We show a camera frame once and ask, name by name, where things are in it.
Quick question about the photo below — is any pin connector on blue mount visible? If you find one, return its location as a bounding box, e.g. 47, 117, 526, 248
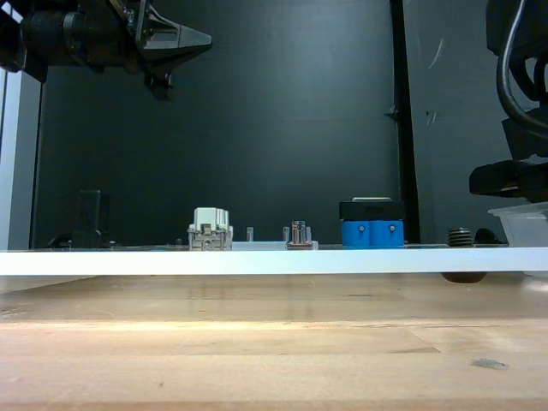
338, 196, 407, 250

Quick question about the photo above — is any black cable loop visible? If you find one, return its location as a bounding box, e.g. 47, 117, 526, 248
495, 0, 548, 129

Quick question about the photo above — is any white board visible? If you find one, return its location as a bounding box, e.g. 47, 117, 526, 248
0, 244, 548, 277

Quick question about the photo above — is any grey white connector housing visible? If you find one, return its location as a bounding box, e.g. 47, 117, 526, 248
187, 207, 235, 252

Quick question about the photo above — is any black vertical post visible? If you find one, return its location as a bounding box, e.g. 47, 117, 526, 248
388, 0, 424, 249

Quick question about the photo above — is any black M12 threaded bolt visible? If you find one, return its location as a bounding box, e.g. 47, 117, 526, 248
440, 227, 487, 285

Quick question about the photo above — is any black aluminium frame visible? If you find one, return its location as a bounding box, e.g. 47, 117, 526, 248
46, 228, 498, 250

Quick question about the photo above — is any small black connector block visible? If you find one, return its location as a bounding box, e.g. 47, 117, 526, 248
71, 189, 111, 249

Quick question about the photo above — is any clear plastic tub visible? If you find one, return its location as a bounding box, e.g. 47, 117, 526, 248
487, 202, 548, 275

